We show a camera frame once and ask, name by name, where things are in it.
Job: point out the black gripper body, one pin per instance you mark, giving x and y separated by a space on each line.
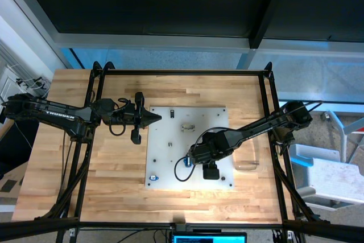
206 156
138 117

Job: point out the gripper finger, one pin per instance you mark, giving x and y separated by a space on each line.
149 114
149 120

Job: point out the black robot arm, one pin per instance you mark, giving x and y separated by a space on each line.
57 115
256 127

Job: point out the white taskboard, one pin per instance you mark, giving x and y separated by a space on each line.
165 174

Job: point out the black socket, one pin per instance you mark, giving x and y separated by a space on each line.
171 114

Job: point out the white connector housing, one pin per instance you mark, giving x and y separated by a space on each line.
188 128

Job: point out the clear plastic tub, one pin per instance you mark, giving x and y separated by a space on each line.
246 157

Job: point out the laptop screen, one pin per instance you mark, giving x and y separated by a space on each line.
207 238

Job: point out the white step stool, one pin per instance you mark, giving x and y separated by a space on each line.
335 180

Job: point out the cardboard box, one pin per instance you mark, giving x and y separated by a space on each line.
17 174

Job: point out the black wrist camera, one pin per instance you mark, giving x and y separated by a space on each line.
211 173

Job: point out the blue round mount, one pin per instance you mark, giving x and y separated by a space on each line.
186 162

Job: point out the blue square mount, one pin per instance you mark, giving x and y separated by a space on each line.
157 178

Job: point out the small table camera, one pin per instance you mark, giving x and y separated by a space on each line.
180 226

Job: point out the grey chair frame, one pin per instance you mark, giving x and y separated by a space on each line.
344 140

